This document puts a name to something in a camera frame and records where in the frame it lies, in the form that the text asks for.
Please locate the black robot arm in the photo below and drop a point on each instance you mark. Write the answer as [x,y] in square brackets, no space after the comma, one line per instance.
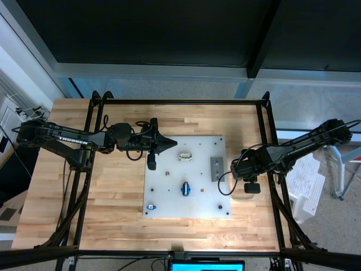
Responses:
[304,144]
[73,138]

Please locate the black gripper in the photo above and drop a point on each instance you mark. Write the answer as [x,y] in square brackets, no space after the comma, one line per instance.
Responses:
[251,188]
[153,141]

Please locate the grey metal stand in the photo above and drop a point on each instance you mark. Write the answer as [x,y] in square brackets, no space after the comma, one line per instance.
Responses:
[340,175]

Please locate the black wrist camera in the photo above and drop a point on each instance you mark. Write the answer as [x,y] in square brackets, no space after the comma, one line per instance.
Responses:
[145,132]

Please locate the grey metal block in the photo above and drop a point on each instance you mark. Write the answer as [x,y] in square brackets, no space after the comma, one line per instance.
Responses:
[217,176]

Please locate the small blue square mount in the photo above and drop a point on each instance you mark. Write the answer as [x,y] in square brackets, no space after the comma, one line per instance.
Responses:
[147,208]

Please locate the blue round mount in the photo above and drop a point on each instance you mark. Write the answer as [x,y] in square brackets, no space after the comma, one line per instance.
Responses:
[181,190]

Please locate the cardboard box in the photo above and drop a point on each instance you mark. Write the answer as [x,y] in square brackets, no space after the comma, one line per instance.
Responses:
[14,206]

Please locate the black metal frame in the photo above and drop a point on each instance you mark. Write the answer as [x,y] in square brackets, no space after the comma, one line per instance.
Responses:
[180,102]

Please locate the white task board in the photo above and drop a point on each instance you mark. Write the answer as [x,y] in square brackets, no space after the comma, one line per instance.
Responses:
[191,203]

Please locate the white connector housing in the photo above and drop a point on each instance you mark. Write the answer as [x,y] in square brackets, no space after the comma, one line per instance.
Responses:
[185,157]

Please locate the blue laptop screen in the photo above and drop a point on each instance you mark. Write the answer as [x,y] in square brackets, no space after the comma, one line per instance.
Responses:
[206,266]

